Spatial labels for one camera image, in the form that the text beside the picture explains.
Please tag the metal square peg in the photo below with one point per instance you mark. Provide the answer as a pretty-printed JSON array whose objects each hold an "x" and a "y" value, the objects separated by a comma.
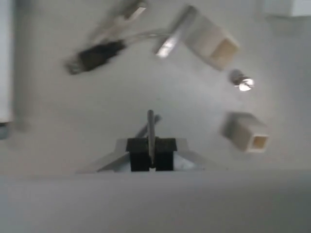
[{"x": 172, "y": 34}]

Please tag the thin metal round peg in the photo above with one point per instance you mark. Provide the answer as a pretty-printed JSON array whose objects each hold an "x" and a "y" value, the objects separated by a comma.
[{"x": 151, "y": 136}]

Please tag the black USB plug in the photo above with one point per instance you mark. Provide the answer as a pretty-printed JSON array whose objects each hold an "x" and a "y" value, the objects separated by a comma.
[{"x": 97, "y": 56}]

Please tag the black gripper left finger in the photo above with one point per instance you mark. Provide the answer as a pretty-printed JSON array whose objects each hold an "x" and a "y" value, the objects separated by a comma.
[{"x": 137, "y": 155}]

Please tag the small white holder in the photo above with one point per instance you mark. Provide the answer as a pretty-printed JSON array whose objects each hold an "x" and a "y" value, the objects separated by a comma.
[
  {"x": 211, "y": 41},
  {"x": 245, "y": 132}
]

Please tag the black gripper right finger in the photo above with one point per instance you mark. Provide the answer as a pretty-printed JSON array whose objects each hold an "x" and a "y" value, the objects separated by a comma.
[{"x": 165, "y": 155}]

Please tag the small metal bolt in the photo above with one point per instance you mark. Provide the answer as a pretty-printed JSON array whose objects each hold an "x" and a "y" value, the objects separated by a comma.
[{"x": 241, "y": 81}]

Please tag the grey metal peg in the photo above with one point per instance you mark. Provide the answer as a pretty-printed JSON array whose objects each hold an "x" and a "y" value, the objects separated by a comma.
[{"x": 121, "y": 20}]

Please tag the large white holder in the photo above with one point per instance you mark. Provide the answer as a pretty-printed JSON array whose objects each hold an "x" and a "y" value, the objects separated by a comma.
[{"x": 286, "y": 7}]

